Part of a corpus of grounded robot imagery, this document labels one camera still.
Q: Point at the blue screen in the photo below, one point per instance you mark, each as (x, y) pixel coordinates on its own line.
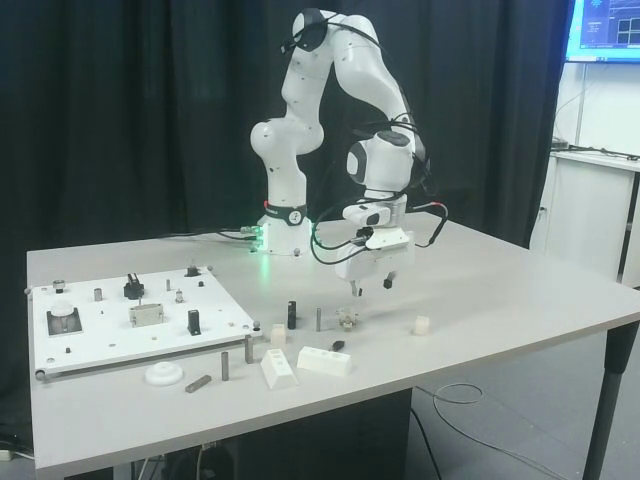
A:
(605, 30)

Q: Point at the flat white mounting plate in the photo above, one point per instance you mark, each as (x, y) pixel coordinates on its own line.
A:
(392, 237)

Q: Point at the black plug with clip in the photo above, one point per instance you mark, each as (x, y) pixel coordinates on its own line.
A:
(133, 287)

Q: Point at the white medium gear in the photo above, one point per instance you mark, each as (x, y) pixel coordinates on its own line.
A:
(63, 309)

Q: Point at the black curtain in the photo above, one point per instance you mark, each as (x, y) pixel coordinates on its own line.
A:
(100, 100)

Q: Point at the thin metal round peg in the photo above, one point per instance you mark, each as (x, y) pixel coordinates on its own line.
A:
(317, 320)

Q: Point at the white cabinet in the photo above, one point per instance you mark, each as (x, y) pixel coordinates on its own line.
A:
(585, 220)

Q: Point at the small metal connector part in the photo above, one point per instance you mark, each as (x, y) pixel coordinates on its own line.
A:
(347, 320)

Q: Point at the white task board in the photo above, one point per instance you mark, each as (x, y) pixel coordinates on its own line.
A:
(150, 340)

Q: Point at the black table leg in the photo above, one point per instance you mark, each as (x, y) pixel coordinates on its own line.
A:
(607, 400)

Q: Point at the small black plug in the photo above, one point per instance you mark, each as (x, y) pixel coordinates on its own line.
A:
(338, 345)

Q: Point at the metal square peg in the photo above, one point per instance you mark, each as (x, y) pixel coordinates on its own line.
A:
(197, 383)
(249, 350)

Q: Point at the round metal waterproof plug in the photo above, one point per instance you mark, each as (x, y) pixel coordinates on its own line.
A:
(60, 286)

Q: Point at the small white holder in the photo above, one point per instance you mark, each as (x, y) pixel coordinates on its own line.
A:
(278, 333)
(421, 325)

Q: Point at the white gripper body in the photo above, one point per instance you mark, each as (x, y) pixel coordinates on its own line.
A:
(375, 262)

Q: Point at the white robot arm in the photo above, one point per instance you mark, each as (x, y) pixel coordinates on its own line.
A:
(295, 90)

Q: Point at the black rectangular plug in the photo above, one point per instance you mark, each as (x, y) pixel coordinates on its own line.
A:
(292, 315)

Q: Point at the long white holder with holes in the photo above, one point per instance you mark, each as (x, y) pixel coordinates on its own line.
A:
(325, 361)

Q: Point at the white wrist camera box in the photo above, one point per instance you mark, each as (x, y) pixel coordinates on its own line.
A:
(367, 214)

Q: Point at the white power strip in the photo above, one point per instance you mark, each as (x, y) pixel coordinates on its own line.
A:
(6, 454)

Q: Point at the metal BNC plug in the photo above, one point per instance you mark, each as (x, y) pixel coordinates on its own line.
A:
(178, 296)

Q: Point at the white large gear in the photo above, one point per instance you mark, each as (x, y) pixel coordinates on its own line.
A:
(163, 375)

